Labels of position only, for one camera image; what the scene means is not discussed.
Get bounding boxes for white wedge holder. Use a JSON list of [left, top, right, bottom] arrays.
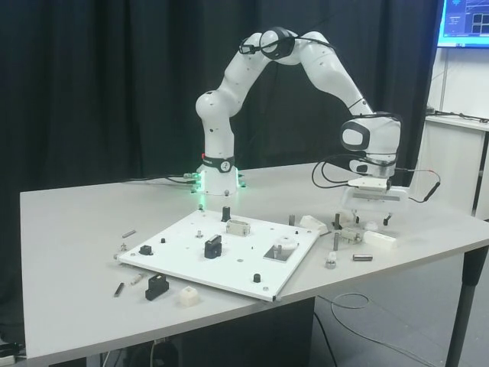
[[298, 214, 330, 235]]

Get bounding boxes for black table leg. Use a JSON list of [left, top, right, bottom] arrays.
[[444, 244, 483, 367]]

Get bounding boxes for black base cables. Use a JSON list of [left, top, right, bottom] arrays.
[[125, 172, 200, 187]]

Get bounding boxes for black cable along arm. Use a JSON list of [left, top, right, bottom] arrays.
[[238, 31, 338, 55]]

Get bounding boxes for black D-SUB plug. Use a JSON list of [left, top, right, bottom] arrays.
[[144, 274, 170, 301]]

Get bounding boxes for black looped gripper cable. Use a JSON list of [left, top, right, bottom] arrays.
[[311, 151, 370, 191]]

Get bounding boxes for thin black rod on wire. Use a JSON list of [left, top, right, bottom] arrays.
[[422, 182, 442, 203]]

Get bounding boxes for white large gear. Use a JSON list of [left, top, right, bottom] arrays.
[[274, 235, 299, 254]]

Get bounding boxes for metal connector plug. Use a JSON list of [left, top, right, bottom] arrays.
[[339, 227, 362, 245]]

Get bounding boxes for white long holder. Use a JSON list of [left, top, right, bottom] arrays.
[[362, 229, 398, 250]]

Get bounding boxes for grey floor cable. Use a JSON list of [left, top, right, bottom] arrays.
[[329, 292, 452, 367]]

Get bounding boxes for white cube holder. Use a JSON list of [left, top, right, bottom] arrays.
[[176, 286, 200, 308]]

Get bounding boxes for white cabinet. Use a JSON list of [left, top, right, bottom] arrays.
[[423, 110, 489, 223]]

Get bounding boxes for black plug block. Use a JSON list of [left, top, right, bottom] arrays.
[[204, 235, 224, 259]]

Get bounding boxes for blue screen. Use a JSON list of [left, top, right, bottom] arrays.
[[436, 0, 489, 49]]

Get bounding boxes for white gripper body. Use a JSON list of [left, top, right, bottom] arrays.
[[341, 186, 412, 215]]

